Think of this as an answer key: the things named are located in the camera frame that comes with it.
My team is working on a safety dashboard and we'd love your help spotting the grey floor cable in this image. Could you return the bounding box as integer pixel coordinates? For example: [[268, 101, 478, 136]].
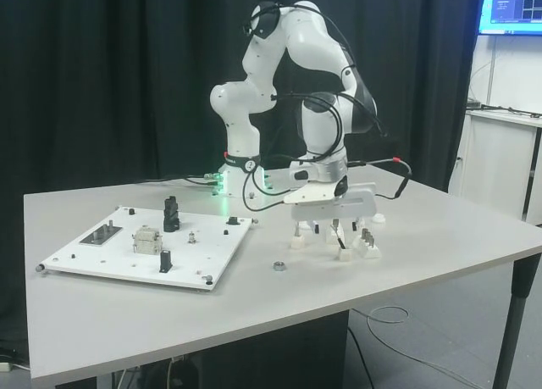
[[346, 305, 497, 389]]

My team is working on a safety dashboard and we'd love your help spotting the blue screen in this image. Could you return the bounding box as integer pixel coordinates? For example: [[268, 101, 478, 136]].
[[478, 0, 542, 37]]

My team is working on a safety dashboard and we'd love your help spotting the black curtain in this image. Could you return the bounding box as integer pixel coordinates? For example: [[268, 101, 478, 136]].
[[0, 0, 482, 254]]

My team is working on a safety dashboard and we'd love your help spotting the white holder with square pegs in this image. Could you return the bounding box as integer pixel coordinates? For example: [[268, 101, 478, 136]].
[[353, 235, 383, 259]]

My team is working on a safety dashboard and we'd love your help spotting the white cabinet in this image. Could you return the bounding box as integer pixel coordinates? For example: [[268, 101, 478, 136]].
[[447, 107, 542, 230]]

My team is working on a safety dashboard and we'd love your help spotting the dark grey table leg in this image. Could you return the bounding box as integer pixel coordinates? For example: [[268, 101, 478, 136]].
[[492, 253, 542, 389]]

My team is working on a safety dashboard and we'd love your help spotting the grey waterproof plug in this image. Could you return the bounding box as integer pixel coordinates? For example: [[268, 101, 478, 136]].
[[130, 226, 164, 255]]

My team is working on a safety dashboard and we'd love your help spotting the black cable at arm foot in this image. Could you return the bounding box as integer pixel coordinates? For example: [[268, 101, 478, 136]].
[[143, 173, 222, 187]]

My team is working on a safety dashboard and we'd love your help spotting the white task board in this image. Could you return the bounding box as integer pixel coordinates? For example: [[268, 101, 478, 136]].
[[36, 205, 259, 286]]

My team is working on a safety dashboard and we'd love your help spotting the black D-SUB plug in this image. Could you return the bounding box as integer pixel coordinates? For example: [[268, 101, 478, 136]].
[[162, 196, 181, 233]]

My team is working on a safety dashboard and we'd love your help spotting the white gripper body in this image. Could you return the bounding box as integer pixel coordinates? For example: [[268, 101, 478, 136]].
[[290, 182, 379, 228]]

